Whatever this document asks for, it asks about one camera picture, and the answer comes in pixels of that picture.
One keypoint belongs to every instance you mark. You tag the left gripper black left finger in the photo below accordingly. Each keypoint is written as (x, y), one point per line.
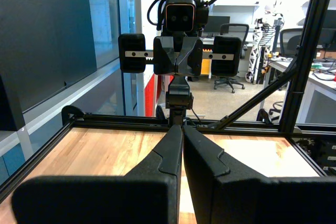
(105, 197)

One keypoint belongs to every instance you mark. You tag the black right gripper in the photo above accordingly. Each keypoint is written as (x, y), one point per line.
(131, 43)

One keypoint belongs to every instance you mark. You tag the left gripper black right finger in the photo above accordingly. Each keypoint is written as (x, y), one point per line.
(262, 200)

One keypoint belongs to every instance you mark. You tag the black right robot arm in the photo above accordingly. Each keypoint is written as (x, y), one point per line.
(179, 98)

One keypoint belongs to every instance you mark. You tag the black computer monitor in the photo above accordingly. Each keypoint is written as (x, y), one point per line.
(218, 24)

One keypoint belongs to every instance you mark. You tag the black mesh office chair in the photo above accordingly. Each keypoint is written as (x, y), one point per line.
(288, 40)
(231, 83)

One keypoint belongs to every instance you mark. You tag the white lattice figure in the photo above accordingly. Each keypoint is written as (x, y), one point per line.
(258, 48)

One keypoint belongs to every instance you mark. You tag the white office desk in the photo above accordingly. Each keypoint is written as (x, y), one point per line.
(320, 87)

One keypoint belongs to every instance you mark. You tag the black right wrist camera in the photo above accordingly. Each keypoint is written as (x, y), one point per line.
(180, 18)

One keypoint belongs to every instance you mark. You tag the red wall panel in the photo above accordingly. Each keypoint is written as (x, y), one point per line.
(151, 95)

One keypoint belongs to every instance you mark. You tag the grey metal window rail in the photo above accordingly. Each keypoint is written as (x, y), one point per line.
(78, 90)

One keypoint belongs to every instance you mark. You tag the black metal table frame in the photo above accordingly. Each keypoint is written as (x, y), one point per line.
(305, 51)

